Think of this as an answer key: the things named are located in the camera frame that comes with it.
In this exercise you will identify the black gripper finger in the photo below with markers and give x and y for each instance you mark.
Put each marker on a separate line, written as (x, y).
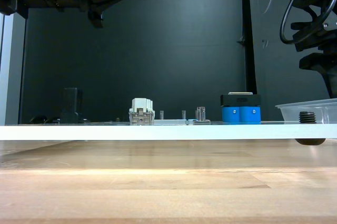
(327, 69)
(105, 4)

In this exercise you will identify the white rectangular connector housing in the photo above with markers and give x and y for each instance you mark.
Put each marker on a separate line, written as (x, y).
(140, 108)

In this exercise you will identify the clear plastic tub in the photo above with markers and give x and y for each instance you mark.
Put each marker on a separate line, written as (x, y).
(302, 107)

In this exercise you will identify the black set screw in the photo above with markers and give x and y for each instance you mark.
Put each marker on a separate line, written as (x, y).
(307, 117)

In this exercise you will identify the black rubber foot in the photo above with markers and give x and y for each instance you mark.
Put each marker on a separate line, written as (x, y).
(309, 142)

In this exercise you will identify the black clamp block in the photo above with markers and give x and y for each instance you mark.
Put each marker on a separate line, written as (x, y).
(71, 103)

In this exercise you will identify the small silver socket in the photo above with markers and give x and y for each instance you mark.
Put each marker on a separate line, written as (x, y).
(201, 114)

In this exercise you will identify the clear block with metal posts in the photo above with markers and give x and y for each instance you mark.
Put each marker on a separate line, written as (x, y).
(171, 122)

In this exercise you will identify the white task board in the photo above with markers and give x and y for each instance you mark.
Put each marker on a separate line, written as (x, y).
(168, 132)

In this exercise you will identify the blue connector mount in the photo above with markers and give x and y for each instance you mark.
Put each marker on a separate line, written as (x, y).
(241, 113)

